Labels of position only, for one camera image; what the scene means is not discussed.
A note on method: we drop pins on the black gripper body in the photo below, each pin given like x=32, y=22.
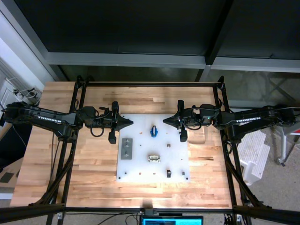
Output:
x=114, y=122
x=183, y=136

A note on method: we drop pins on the white step stool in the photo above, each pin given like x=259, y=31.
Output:
x=255, y=159

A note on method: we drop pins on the laptop screen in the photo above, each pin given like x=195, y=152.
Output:
x=171, y=221

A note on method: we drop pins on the grey metal plate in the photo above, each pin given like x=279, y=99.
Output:
x=126, y=150

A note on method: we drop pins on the white taskboard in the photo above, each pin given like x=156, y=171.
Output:
x=140, y=161

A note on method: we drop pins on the blue bar clamp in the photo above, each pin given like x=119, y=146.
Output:
x=153, y=131

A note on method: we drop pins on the beige connector housing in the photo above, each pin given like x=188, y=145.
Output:
x=154, y=158

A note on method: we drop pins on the black table-level camera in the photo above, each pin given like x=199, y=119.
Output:
x=148, y=209

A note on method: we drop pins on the black bar holder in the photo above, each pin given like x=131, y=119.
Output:
x=169, y=173

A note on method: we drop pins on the clear plastic tub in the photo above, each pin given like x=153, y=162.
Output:
x=201, y=138

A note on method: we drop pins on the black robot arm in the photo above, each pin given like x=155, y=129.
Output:
x=248, y=119
x=47, y=118

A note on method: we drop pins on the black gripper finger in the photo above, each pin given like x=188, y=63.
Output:
x=124, y=119
x=172, y=118
x=172, y=123
x=124, y=125

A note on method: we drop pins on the grey metal stand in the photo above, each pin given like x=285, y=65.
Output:
x=283, y=140

